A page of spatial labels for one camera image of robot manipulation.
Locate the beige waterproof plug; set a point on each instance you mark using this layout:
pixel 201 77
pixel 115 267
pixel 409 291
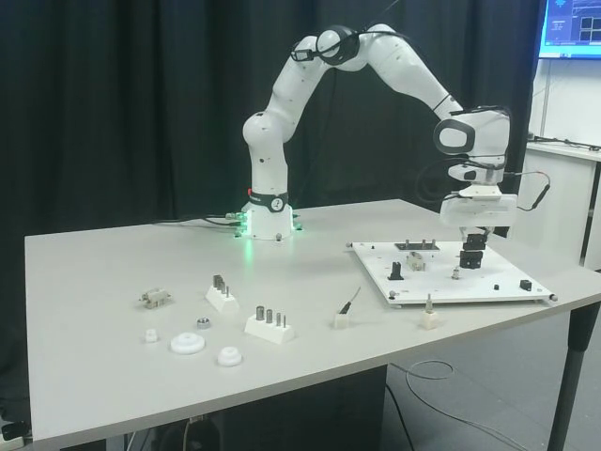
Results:
pixel 153 300

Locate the black curtain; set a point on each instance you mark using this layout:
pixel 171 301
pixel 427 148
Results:
pixel 117 94

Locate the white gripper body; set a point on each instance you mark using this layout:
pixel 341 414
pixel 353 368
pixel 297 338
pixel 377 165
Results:
pixel 479 212

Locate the blue screen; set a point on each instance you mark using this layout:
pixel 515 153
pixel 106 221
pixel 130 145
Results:
pixel 568 28

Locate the white USB plug holder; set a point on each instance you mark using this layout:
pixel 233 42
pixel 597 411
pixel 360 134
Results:
pixel 342 322

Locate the white small gear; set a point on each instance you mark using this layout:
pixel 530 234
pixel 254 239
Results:
pixel 150 336

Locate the black USB plug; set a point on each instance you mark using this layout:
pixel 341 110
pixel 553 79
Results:
pixel 344 309

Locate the white medium gear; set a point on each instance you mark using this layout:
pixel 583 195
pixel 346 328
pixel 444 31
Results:
pixel 230 356

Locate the large metal round peg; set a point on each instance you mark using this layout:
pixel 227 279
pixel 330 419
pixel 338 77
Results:
pixel 259 315

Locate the white cabinet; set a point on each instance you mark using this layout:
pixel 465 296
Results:
pixel 554 225

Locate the metal bolt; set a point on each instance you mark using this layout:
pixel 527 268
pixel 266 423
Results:
pixel 203 323

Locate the metal BNC plug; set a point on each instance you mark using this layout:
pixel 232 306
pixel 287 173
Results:
pixel 428 305

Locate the black table leg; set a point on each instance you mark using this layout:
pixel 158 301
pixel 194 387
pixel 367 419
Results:
pixel 570 376

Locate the small metal round peg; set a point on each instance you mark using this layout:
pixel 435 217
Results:
pixel 278 320

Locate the white task board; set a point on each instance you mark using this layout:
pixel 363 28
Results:
pixel 436 291

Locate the white square peg holder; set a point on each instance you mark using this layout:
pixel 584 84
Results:
pixel 220 303

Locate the white round peg holder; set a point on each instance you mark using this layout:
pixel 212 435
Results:
pixel 270 334

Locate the white power strip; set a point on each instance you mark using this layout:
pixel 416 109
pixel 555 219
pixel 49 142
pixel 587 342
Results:
pixel 11 440

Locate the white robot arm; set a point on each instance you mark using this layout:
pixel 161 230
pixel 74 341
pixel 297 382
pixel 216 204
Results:
pixel 404 61

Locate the medium metal round peg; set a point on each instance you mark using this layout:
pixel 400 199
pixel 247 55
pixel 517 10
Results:
pixel 270 317

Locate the white large gear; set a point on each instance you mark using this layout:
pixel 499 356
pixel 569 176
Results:
pixel 188 344

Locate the white BNC plug holder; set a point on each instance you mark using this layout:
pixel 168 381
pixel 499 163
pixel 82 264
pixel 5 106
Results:
pixel 429 322

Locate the large metal square peg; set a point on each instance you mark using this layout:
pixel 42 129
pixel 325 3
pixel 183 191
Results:
pixel 218 284

